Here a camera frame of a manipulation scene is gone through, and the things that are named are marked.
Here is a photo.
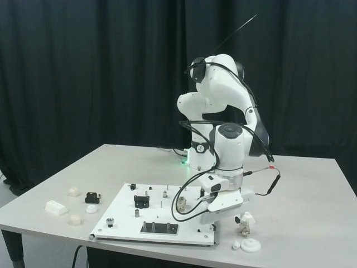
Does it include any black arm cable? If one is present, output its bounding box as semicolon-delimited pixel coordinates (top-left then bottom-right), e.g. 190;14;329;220
178;57;276;164

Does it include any black table leg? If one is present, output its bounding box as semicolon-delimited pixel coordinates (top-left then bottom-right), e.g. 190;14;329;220
0;229;22;268

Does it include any black under-table cabinet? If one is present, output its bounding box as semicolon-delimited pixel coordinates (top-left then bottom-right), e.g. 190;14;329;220
86;245;221;268

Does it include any black base cable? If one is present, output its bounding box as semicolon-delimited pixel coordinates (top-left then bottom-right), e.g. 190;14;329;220
157;145;190;157

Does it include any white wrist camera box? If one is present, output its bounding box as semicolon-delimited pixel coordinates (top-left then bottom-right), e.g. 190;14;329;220
199;172;230;194

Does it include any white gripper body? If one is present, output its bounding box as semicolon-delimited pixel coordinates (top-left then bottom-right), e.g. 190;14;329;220
199;189;256;226

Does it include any white large gear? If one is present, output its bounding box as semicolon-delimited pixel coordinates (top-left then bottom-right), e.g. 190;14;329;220
241;239;262;253

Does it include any black curtain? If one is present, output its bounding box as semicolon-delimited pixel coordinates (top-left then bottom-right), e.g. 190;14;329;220
0;0;357;196

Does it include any black camera cable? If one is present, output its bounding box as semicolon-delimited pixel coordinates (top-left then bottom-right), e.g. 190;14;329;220
171;167;221;223

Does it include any thin black cable tie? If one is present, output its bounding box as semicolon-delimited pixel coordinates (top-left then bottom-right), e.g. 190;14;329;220
213;18;241;52

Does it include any thin black rod on wire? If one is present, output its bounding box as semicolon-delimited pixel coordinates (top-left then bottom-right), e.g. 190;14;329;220
244;165;282;196

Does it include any black floor cable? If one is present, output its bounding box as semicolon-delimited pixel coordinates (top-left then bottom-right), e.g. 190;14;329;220
73;237;88;268

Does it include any white task board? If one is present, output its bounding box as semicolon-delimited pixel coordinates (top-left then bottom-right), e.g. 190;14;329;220
89;183;219;248

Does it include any long white peg holder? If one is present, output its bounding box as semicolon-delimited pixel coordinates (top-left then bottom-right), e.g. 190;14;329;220
45;199;69;217

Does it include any metal plug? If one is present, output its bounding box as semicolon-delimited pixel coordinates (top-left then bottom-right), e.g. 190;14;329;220
236;220;252;237

